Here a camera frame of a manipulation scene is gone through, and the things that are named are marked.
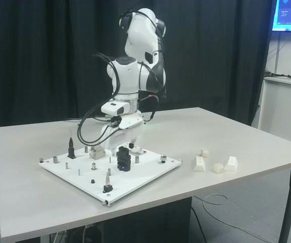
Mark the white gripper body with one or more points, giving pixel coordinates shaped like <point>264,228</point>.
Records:
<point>130,134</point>

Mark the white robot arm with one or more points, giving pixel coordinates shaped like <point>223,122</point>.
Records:
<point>140,45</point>

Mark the black D-SUB plug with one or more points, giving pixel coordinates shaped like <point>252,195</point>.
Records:
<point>123,160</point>

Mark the white large gear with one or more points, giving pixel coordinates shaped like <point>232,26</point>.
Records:
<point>136,151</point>

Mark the flat white mounting plate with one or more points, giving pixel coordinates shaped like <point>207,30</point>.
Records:
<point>131,121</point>

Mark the thick metal round peg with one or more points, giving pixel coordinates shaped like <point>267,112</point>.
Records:
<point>136,160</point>

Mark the grey metal connector block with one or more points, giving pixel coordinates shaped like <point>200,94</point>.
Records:
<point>96,153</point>

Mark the metal BNC plug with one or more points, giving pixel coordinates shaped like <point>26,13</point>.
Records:
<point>93,166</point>

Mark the grey waterproof plug black base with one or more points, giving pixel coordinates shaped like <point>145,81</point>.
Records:
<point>107,187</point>

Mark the white task board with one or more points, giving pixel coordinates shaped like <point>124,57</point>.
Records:
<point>84,184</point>

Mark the metal square peg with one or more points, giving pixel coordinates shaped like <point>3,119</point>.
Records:
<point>55,160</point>

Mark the white three-hole holder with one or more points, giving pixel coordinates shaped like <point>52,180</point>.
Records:
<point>231,164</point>
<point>199,164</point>

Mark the black equipment box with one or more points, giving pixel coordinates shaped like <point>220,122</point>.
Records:
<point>135,222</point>

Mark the small white cube holder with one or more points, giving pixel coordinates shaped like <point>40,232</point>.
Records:
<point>204,152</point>
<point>218,168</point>

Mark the black curtain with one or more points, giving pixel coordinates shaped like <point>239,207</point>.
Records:
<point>34,63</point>

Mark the white cabinet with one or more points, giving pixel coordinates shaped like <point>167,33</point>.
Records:
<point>282,108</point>

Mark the dark table leg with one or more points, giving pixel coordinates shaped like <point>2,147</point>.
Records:
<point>290,202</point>

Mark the blue screen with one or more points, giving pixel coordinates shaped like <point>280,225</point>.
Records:
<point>290,15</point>

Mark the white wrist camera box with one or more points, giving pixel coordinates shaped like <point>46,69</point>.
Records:
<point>113,108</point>

